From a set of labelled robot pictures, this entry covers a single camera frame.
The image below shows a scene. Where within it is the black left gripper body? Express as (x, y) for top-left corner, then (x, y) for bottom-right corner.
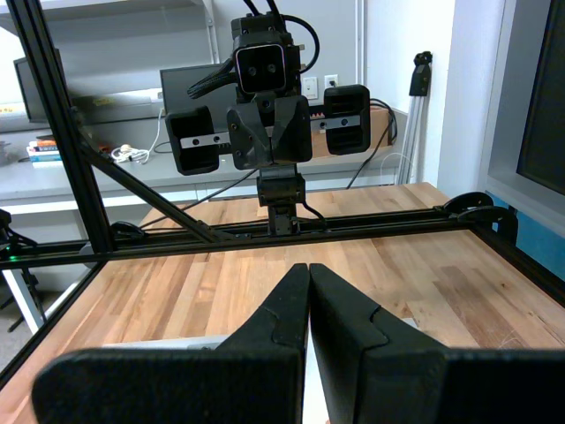
(165, 84), (372, 174)

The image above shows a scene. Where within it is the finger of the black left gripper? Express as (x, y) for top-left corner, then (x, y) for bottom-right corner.
(269, 95), (313, 164)
(226, 97), (275, 171)

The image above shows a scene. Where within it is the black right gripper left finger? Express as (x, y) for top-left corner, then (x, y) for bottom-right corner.
(30, 263), (310, 424)

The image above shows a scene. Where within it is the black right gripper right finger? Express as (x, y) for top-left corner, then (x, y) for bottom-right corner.
(310, 263), (565, 424)

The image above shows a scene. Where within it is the black computer monitor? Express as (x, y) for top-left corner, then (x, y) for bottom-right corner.
(12, 57), (52, 125)
(159, 65), (235, 117)

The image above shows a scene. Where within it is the tripod with black head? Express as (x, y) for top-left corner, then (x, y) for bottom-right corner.
(399, 51), (434, 186)

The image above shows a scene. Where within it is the stack of books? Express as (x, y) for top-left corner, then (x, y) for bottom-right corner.
(26, 140), (62, 163)

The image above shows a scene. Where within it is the grey desk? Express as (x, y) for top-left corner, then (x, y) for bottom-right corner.
(0, 127), (398, 195)

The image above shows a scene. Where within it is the white cable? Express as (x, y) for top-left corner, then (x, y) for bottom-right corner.
(110, 110), (164, 165)

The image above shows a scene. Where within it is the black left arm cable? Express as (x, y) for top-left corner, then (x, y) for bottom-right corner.
(187, 57), (237, 102)

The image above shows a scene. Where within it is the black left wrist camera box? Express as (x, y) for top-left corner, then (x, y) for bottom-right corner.
(232, 17), (301, 96)

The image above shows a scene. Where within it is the black aluminium frame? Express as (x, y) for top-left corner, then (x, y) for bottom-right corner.
(0, 0), (565, 398)

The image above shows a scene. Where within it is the black frame clamp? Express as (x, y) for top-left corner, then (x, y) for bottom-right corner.
(458, 205), (518, 244)
(443, 192), (495, 217)

